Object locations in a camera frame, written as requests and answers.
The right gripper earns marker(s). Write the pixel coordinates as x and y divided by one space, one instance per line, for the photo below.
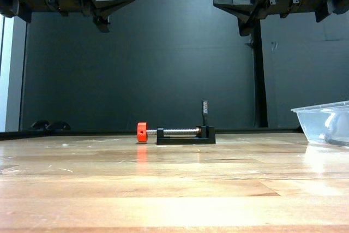
263 3

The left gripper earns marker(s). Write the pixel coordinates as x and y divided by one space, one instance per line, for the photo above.
88 3

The clear plastic container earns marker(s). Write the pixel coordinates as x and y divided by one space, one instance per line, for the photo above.
316 124

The black clamp with red knob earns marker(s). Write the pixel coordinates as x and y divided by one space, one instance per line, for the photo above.
185 138

